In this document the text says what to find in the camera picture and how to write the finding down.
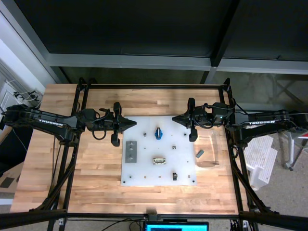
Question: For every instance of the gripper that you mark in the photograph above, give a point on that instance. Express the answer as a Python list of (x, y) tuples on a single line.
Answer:
[(116, 125), (192, 119)]

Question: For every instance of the silver round bar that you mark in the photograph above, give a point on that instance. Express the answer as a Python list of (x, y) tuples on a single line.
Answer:
[(158, 131)]

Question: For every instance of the black connector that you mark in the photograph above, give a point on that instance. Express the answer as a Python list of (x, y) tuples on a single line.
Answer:
[(175, 176)]

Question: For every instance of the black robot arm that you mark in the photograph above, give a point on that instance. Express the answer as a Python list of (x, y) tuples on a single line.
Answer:
[(261, 123), (48, 121)]

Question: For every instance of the grey peg plate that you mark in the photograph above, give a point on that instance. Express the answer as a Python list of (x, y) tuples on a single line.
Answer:
[(127, 154)]

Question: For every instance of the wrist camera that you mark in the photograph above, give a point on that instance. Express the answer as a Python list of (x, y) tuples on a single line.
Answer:
[(89, 114), (219, 111)]

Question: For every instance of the dark grey 16mm bar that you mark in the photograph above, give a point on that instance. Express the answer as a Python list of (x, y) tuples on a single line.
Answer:
[(200, 153)]

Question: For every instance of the cardboard box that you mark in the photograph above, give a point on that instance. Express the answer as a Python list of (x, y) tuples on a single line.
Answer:
[(14, 168)]

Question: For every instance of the grey partition beam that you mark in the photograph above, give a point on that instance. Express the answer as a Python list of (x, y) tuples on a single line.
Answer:
[(120, 61)]

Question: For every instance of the white plastic step stool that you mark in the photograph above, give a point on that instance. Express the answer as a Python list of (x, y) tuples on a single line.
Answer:
[(260, 154)]

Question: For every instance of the black partition post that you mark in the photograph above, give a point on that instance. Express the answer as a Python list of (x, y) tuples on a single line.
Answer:
[(223, 36)]

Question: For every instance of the black table-level camera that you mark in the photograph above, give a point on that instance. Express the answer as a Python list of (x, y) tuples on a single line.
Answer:
[(152, 216)]

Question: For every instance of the blue clamp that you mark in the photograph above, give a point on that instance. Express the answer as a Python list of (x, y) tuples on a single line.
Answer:
[(158, 137)]

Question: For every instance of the black metal frame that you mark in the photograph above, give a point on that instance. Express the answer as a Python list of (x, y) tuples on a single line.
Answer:
[(108, 214)]

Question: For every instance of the white taskboard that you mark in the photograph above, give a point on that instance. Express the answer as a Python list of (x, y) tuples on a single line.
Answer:
[(149, 166)]

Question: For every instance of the laptop screen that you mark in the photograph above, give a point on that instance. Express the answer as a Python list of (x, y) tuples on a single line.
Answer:
[(175, 227)]

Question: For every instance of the beige connector housing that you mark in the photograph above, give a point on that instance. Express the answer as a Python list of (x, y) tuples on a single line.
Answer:
[(160, 161)]

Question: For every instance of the clear plastic tub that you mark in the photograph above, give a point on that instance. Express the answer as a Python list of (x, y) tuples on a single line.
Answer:
[(211, 146)]

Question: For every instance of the grey metal stand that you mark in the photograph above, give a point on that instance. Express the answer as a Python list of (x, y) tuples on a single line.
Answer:
[(291, 149)]

